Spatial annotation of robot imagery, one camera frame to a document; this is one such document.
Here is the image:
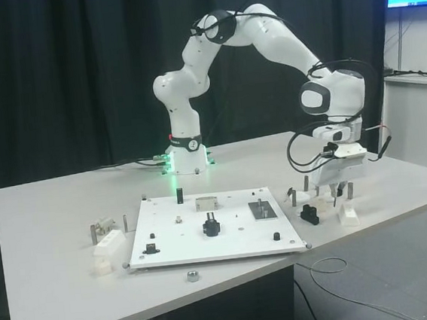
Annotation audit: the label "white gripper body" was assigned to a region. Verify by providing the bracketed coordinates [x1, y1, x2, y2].
[310, 153, 371, 190]

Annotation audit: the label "white wedge-shaped holder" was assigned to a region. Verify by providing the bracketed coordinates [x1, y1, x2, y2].
[336, 200, 361, 229]

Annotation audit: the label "black D-SUB plug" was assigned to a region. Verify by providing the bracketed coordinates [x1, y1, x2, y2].
[298, 202, 322, 227]

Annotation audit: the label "black rod with red tag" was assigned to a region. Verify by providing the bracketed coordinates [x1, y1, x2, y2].
[362, 123, 395, 163]

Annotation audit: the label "white cabinet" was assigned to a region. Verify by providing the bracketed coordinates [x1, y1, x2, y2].
[373, 70, 427, 181]

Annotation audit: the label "white task board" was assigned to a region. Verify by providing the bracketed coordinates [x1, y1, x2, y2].
[115, 182, 313, 273]

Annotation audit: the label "long white holder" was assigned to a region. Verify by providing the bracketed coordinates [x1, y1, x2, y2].
[90, 230, 130, 260]

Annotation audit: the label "white plug with metal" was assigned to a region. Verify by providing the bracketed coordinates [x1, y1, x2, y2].
[94, 216, 116, 236]

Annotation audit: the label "small white stepped holder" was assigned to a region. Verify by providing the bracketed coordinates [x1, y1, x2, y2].
[89, 255, 114, 278]

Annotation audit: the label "black curtains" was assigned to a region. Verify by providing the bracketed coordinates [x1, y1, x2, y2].
[0, 0, 404, 191]

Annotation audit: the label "black looped gripper cable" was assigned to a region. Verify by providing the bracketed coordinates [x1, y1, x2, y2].
[284, 117, 351, 173]

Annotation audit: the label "thin grey floor cable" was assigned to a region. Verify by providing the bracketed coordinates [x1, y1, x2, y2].
[307, 252, 368, 310]

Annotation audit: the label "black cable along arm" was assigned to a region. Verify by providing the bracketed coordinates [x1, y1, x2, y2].
[188, 0, 385, 158]

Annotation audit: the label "black base cable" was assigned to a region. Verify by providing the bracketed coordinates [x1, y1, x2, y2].
[98, 154, 170, 174]

